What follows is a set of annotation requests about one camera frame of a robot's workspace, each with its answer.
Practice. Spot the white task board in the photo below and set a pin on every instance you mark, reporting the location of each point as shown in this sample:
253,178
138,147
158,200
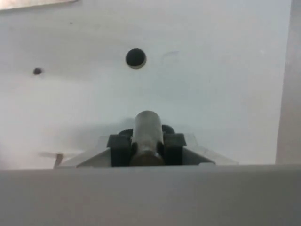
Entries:
164,82

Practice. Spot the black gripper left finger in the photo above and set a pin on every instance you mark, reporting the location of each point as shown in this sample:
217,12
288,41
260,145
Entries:
118,149

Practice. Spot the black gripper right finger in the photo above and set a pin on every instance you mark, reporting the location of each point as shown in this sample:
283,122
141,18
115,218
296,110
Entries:
174,148

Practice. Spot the metal round peg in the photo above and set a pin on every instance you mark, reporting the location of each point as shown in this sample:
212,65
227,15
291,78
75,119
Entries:
147,136

